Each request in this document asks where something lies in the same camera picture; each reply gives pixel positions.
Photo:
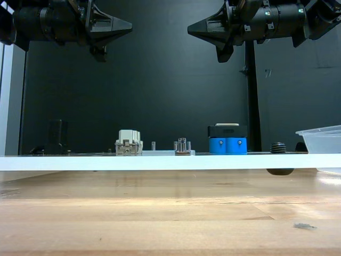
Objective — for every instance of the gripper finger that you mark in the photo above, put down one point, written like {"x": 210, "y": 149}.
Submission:
{"x": 106, "y": 26}
{"x": 210, "y": 29}

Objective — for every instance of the small black clamp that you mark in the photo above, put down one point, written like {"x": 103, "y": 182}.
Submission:
{"x": 57, "y": 133}

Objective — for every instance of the grey connector housing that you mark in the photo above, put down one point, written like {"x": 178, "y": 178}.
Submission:
{"x": 129, "y": 138}

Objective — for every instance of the blue and black connector block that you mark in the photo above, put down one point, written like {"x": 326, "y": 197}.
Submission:
{"x": 226, "y": 145}

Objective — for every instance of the small grey plate pin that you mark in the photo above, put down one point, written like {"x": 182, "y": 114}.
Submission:
{"x": 175, "y": 146}
{"x": 153, "y": 146}
{"x": 189, "y": 146}

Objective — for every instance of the small silver metal stud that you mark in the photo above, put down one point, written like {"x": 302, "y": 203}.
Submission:
{"x": 182, "y": 146}

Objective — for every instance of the black threaded stud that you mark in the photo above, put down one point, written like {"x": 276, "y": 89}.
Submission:
{"x": 277, "y": 148}

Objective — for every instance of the pale plate with pins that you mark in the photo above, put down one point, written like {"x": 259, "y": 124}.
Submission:
{"x": 160, "y": 153}

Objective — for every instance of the white board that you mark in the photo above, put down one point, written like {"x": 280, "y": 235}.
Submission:
{"x": 160, "y": 162}

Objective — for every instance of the black round board foot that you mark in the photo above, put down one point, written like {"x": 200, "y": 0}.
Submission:
{"x": 279, "y": 172}

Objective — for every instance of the clear plastic tub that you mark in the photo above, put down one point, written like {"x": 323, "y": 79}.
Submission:
{"x": 325, "y": 141}

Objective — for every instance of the black wall column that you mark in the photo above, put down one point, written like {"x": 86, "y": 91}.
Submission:
{"x": 251, "y": 106}

